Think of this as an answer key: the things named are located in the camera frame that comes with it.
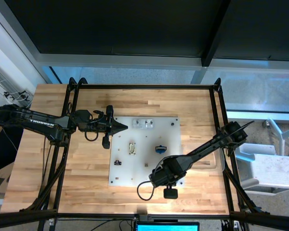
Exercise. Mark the white plastic stool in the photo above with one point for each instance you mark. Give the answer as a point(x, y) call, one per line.
point(274, 168)

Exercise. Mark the black room column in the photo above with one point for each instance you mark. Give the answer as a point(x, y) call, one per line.
point(214, 36)

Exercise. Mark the clear plastic tub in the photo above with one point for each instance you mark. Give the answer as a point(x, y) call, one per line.
point(207, 166)

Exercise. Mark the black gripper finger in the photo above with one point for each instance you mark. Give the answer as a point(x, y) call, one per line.
point(118, 124)
point(117, 130)

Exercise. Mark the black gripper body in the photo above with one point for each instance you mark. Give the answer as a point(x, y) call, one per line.
point(163, 179)
point(109, 125)

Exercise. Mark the brown cardboard sheet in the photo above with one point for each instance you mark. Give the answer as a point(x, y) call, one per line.
point(4, 173)

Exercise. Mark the small black clamp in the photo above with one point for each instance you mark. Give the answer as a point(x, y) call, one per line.
point(117, 162)

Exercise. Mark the screen with blue edge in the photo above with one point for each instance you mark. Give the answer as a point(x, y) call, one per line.
point(166, 227)

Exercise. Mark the small black table camera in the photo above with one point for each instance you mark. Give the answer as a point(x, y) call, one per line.
point(143, 217)

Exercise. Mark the black metal frame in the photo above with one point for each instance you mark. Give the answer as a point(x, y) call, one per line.
point(144, 86)

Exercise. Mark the grey metal chair frame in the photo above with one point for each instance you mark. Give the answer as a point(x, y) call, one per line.
point(277, 130)

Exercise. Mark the grey rectangular connector housing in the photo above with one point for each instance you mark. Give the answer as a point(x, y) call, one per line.
point(132, 148)

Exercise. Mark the silver aluminium bar block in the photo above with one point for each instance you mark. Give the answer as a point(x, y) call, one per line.
point(141, 127)

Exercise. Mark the white plastic board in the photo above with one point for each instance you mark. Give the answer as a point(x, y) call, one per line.
point(130, 173)

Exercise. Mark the silver frame bracket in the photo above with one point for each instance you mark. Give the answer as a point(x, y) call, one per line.
point(236, 224)
point(51, 222)

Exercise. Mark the blue and black connector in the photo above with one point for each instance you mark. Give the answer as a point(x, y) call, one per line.
point(160, 149)

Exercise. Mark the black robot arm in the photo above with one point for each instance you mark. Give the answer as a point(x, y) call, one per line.
point(204, 148)
point(41, 122)

